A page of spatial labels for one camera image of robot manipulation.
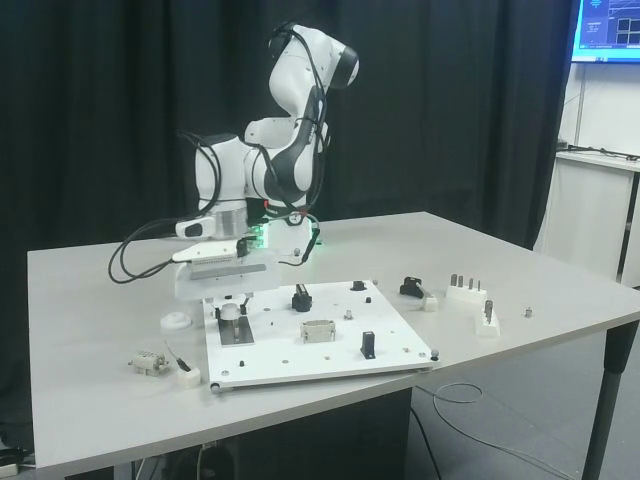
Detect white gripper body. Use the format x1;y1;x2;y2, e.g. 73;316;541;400
174;248;282;302

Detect white large gear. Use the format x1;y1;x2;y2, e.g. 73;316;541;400
159;310;194;332

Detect flat white mounting plate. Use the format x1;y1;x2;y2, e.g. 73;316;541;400
171;240;241;264

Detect black USB plug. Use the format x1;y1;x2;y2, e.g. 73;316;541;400
162;339;195;374

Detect white task board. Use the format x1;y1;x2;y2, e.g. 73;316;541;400
202;278;435;396

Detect beige waterproof plug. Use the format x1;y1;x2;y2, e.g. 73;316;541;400
127;349;161;374

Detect black D-SUB plug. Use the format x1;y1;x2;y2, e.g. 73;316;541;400
398;275;426;300

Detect white square peg holder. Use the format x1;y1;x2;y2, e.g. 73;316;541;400
445;283;489;304

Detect black curtains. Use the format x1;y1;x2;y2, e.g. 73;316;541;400
0;0;584;436

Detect white round peg holder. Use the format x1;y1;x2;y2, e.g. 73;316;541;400
474;312;502;339

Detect white cabinet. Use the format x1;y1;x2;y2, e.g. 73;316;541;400
532;149;640;290

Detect dark table leg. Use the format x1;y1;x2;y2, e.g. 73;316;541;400
583;319;640;480

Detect blue screen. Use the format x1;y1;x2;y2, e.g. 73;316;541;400
569;0;640;65

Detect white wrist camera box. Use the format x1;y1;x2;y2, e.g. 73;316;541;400
174;217;214;240

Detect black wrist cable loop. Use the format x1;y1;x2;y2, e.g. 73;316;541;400
108;217;201;286

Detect grey floor cable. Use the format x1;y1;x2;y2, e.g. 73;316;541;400
409;382;594;480

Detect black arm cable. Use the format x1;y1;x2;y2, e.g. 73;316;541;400
179;24;334;236

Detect black cables on cabinet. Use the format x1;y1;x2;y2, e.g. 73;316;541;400
555;141;640;162

